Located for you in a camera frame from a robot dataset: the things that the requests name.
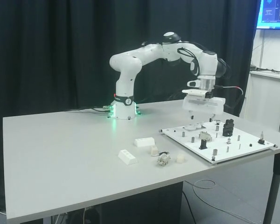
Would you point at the white holder with holes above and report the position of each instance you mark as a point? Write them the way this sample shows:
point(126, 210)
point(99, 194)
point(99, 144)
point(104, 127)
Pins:
point(128, 157)
point(144, 142)

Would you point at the white medium gear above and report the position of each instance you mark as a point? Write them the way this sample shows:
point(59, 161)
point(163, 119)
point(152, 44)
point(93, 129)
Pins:
point(198, 125)

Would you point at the blue screen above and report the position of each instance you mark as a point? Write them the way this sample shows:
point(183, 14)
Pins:
point(274, 12)

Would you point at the beige waterproof plug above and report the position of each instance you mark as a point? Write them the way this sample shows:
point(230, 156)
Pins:
point(163, 159)

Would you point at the flat white mount plate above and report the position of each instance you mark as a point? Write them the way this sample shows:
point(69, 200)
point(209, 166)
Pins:
point(193, 92)

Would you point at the metal BNC plug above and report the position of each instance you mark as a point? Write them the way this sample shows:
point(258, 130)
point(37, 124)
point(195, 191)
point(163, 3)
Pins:
point(229, 140)

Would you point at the white cabinet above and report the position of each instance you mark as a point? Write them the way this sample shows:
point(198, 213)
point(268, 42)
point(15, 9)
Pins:
point(268, 100)

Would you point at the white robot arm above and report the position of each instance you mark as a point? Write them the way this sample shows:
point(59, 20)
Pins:
point(126, 77)

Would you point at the black curtain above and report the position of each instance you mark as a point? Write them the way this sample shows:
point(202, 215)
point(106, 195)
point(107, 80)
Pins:
point(60, 58)

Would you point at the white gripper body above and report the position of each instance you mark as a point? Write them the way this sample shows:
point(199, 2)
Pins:
point(204, 106)

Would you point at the black D-SUB plug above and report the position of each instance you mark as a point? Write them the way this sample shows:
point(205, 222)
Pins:
point(228, 128)

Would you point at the white task board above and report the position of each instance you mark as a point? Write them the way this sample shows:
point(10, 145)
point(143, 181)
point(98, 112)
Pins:
point(221, 149)

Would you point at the dark grey table leg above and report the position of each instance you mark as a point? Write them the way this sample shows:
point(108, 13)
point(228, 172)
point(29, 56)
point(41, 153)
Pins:
point(274, 182)

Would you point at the white large gear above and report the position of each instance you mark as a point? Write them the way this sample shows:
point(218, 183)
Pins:
point(190, 128)

